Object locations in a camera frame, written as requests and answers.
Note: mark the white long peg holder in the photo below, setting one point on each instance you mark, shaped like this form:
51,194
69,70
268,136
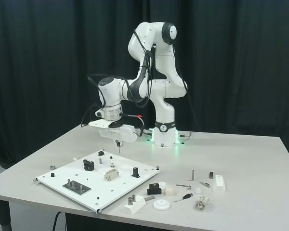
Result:
219,183

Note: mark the metal square peg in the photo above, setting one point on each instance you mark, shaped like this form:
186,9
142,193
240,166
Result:
205,184

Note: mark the thick metal round peg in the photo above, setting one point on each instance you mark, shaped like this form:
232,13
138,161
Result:
134,198
129,201

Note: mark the white small gear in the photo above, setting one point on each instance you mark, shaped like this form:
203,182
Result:
197,190

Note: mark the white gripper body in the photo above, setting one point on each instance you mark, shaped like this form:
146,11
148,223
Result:
125,133

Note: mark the metal bolt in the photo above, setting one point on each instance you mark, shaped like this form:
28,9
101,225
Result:
184,186

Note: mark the black curtain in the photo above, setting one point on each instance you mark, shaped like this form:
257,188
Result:
38,60

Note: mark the black table leg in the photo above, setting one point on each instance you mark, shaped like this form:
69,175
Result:
1,216

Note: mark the black D-SUB plug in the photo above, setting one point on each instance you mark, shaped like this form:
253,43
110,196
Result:
154,188

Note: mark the white medium gear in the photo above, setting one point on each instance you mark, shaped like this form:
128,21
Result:
162,184

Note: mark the metal waterproof plug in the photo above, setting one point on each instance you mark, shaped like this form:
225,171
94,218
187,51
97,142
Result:
200,203

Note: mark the white cube holder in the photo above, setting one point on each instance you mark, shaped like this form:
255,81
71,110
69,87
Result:
169,189

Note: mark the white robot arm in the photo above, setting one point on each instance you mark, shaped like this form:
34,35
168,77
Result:
162,79

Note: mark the dark square peg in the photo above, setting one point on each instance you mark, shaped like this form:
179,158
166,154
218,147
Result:
211,175

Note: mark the white large gear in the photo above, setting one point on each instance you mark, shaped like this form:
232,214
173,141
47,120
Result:
161,205

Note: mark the thin metal round peg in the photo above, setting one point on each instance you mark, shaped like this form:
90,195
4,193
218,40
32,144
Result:
192,175

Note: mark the short metal round peg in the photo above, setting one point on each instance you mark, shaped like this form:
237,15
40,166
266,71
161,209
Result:
149,198

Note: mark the white two-peg holder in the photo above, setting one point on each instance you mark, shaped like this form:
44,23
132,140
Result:
135,207

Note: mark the white task board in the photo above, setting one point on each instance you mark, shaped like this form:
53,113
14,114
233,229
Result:
96,183

